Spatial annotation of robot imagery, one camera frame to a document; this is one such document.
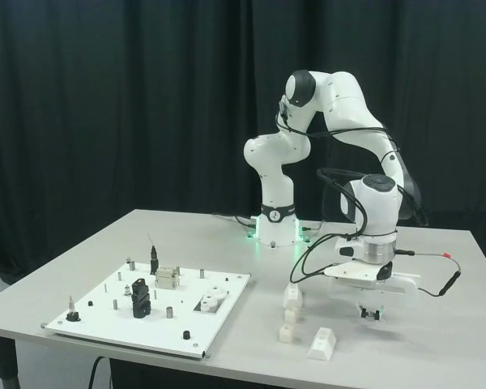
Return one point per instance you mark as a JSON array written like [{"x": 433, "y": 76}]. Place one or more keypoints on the tall white holder with holes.
[{"x": 292, "y": 295}]

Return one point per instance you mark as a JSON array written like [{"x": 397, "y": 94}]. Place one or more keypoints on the small white box dark window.
[{"x": 354, "y": 247}]

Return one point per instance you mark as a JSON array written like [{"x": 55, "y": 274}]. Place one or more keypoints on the small white cube holder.
[
  {"x": 287, "y": 333},
  {"x": 291, "y": 315}
]

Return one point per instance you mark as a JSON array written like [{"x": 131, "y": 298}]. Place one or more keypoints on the black D-SUB plug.
[{"x": 141, "y": 300}]

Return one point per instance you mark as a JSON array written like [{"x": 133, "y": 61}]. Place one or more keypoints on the black table leg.
[{"x": 2, "y": 358}]

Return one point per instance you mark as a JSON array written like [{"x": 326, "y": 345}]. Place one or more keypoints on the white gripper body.
[{"x": 405, "y": 291}]

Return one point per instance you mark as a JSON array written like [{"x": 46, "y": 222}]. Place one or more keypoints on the white wedge holder with holes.
[{"x": 322, "y": 344}]

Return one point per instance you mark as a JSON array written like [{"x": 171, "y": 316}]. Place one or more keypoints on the flat white mounting plate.
[{"x": 356, "y": 273}]

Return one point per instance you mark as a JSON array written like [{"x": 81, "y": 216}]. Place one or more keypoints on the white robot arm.
[{"x": 348, "y": 105}]

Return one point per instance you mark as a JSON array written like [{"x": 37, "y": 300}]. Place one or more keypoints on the black curtains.
[{"x": 105, "y": 101}]

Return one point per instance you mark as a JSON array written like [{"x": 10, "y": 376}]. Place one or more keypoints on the white task board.
[{"x": 105, "y": 320}]

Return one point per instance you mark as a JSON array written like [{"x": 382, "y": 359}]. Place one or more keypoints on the large metal peg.
[{"x": 169, "y": 312}]

